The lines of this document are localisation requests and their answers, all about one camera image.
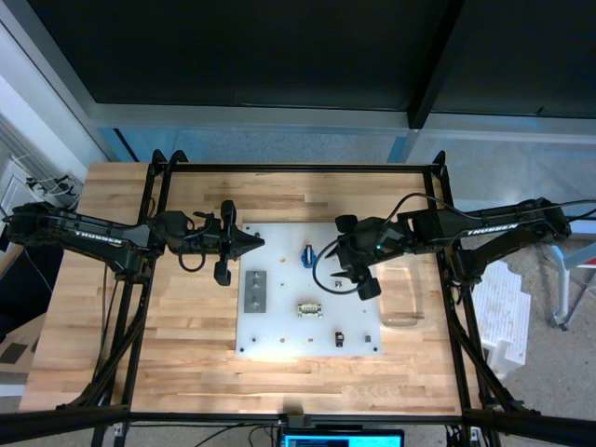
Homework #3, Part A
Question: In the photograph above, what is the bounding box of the grey metal stand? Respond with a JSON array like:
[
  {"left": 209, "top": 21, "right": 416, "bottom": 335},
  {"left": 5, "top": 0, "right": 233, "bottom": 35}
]
[{"left": 535, "top": 229, "right": 596, "bottom": 332}]

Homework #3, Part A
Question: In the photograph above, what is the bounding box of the black aluminium table frame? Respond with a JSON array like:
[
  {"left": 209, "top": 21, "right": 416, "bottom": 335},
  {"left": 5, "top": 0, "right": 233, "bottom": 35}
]
[{"left": 0, "top": 148, "right": 596, "bottom": 447}]

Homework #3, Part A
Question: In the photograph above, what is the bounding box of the grey metal partition frame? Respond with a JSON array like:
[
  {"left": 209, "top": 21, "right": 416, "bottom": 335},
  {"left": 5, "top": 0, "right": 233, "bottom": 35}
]
[{"left": 0, "top": 0, "right": 596, "bottom": 162}]

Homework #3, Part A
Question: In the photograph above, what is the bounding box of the black wall pillar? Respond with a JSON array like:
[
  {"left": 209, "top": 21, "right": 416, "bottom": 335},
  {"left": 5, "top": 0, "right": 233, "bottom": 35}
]
[{"left": 408, "top": 0, "right": 467, "bottom": 130}]

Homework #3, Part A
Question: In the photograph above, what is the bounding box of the white and black cable bundle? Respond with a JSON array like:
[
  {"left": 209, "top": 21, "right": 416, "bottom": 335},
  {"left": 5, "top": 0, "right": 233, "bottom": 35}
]
[{"left": 23, "top": 172, "right": 81, "bottom": 202}]

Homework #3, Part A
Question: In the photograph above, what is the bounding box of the small black table camera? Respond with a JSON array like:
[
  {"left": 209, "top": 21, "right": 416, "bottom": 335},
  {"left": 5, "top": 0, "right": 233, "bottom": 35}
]
[{"left": 278, "top": 403, "right": 312, "bottom": 428}]

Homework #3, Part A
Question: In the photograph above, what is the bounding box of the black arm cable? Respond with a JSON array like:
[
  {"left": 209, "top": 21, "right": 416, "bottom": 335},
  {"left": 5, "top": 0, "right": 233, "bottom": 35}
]
[{"left": 386, "top": 192, "right": 596, "bottom": 223}]

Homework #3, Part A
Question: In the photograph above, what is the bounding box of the white foam packing block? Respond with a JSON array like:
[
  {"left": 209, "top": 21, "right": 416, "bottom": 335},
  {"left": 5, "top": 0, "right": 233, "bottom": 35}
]
[{"left": 468, "top": 260, "right": 533, "bottom": 381}]

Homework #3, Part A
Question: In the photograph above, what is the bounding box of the brown cardboard box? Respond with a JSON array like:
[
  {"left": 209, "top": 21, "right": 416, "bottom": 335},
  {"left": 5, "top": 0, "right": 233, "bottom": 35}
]
[{"left": 0, "top": 312, "right": 47, "bottom": 373}]

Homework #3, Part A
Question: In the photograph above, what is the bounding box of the clear plastic tub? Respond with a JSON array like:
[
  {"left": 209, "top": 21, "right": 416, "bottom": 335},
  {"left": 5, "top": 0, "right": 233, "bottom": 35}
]
[{"left": 375, "top": 253, "right": 427, "bottom": 332}]

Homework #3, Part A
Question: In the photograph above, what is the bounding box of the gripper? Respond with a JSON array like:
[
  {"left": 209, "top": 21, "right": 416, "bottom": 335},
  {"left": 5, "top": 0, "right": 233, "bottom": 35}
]
[
  {"left": 194, "top": 199, "right": 266, "bottom": 287},
  {"left": 319, "top": 213, "right": 383, "bottom": 302}
]

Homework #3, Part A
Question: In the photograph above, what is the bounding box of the laptop screen with blue edge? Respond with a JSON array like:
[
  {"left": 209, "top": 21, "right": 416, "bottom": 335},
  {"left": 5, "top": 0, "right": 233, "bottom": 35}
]
[{"left": 278, "top": 427, "right": 406, "bottom": 447}]

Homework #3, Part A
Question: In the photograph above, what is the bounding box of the black camera cable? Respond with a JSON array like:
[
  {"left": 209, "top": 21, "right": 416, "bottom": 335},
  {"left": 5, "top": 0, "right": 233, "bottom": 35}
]
[
  {"left": 311, "top": 239, "right": 370, "bottom": 296},
  {"left": 178, "top": 249, "right": 208, "bottom": 274}
]

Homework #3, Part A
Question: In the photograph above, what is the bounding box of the grey peg holder plate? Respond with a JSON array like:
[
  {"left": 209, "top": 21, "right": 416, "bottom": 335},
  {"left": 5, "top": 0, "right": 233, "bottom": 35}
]
[{"left": 244, "top": 269, "right": 268, "bottom": 315}]

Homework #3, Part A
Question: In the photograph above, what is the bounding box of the blue clamp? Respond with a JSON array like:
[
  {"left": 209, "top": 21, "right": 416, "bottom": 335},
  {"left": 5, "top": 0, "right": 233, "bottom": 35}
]
[{"left": 299, "top": 243, "right": 319, "bottom": 271}]

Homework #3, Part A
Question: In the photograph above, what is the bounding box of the white task board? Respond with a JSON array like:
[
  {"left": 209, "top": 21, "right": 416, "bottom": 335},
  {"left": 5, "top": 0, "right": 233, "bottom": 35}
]
[{"left": 234, "top": 222, "right": 385, "bottom": 359}]

